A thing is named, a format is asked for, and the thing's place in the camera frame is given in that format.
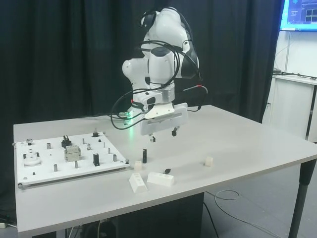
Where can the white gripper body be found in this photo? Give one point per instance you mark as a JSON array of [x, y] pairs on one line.
[[171, 119]]

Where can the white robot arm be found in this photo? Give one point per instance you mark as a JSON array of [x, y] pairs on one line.
[[158, 64]]

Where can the black D-SUB plug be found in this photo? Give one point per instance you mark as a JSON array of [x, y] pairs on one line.
[[144, 156]]

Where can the long white peg holder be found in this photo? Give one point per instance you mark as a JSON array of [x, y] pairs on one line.
[[160, 179], [138, 183]]

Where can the metal square peg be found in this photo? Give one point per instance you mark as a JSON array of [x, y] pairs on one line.
[[114, 158], [76, 164]]

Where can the metal BNC plug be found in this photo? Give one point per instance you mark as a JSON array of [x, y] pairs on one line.
[[88, 147]]

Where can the black Ethernet plug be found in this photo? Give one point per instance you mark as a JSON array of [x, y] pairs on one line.
[[66, 142]]

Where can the white task board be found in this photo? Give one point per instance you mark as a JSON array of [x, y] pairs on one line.
[[62, 178]]

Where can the metal round peg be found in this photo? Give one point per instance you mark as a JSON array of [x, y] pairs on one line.
[[48, 145], [55, 168]]

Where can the small black device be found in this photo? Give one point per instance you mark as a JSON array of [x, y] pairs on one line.
[[277, 72]]

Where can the white cabinet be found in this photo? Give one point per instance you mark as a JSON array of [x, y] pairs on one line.
[[289, 106]]

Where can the metal bolt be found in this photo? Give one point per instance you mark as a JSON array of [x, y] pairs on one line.
[[29, 142]]

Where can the white large gear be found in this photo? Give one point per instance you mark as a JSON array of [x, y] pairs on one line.
[[31, 161]]

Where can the black curtain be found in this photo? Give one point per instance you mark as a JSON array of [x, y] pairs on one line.
[[62, 49]]

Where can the grey table leg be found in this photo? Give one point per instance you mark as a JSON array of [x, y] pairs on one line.
[[301, 198]]

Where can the blue screen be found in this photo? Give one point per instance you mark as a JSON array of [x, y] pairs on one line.
[[299, 15]]

